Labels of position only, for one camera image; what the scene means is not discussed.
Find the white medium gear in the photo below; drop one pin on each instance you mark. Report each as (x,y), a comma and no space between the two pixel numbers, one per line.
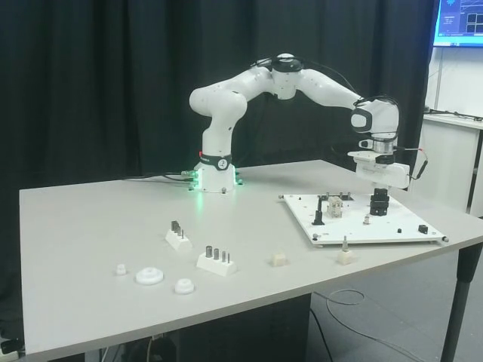
(185,286)

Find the metal BNC plug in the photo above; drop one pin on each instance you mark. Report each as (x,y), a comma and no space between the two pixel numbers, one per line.
(344,245)

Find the black waterproof plug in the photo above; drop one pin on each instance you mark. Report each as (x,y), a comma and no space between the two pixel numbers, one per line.
(319,209)

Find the white large gear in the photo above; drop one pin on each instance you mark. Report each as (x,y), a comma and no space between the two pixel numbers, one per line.
(149,277)

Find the blue screen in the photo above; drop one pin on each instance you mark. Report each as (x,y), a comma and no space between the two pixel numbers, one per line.
(458,22)

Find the black table leg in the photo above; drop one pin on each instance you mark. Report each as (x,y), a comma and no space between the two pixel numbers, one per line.
(458,294)

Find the white cabinet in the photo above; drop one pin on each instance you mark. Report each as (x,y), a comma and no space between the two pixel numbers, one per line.
(453,158)

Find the thin black rod red tag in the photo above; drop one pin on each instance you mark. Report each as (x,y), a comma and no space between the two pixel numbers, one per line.
(423,169)

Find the large metal square peg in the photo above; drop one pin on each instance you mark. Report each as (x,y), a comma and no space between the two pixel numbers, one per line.
(175,227)

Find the white small gear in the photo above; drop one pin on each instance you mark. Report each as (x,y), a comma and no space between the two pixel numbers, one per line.
(120,269)

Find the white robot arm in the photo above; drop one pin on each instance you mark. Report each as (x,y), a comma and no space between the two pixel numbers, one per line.
(226,94)

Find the empty beige plug holder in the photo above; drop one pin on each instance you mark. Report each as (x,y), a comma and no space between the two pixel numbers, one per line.
(279,260)

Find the white square peg holder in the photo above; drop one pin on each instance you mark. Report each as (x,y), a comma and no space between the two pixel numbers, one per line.
(178,241)

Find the large metal round peg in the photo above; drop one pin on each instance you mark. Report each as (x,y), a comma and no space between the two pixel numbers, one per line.
(208,252)

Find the black curtain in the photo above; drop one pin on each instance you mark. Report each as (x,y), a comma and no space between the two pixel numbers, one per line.
(94,75)

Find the medium metal round peg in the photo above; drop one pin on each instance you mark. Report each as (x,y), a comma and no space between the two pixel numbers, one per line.
(216,254)

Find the white round peg holder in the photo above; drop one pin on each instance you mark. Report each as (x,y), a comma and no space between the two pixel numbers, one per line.
(217,267)

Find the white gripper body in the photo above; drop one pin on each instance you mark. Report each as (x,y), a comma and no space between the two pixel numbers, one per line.
(388,174)

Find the white task board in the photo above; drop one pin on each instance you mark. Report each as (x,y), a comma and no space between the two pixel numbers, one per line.
(377,230)

